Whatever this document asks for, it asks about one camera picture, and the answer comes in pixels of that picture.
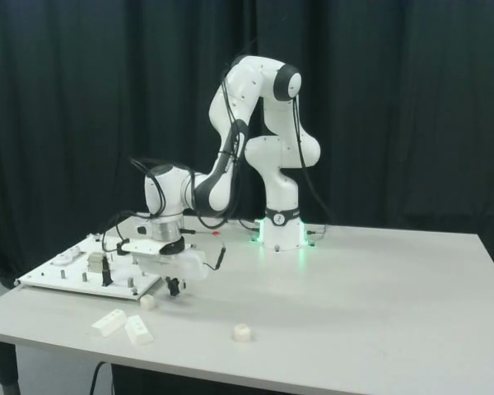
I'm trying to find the black curtains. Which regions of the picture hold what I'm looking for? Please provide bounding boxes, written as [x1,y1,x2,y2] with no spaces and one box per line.
[0,0,494,275]

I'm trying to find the white task board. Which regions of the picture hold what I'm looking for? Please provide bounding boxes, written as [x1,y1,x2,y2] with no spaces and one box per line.
[15,233,162,306]

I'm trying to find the long white holder with holes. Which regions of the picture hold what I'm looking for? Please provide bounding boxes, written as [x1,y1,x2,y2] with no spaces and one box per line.
[123,314,155,345]
[91,310,128,339]

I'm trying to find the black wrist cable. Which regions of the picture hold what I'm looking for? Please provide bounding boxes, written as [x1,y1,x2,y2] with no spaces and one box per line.
[130,157,168,217]

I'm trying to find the flat white mounting plate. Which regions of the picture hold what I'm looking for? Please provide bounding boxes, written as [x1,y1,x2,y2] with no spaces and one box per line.
[120,239,187,255]

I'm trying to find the thin black rod on wire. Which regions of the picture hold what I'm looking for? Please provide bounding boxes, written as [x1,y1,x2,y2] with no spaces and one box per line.
[207,244,228,272]

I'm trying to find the black plug with cable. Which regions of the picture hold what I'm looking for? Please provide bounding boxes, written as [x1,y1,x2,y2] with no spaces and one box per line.
[100,254,114,288]

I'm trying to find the black table leg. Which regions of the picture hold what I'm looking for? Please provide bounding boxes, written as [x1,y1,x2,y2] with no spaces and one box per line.
[0,338,16,395]

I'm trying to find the silver wrist ring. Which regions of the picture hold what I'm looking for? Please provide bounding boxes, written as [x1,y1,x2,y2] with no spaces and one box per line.
[149,219,183,244]

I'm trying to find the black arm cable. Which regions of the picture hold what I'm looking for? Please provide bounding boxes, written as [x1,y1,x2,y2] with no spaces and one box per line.
[291,93,335,226]
[197,61,250,231]

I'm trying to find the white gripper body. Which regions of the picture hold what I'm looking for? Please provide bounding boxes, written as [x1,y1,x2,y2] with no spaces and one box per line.
[130,245,210,283]

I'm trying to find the black cable under table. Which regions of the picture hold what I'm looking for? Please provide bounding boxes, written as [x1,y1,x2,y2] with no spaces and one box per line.
[91,360,113,395]

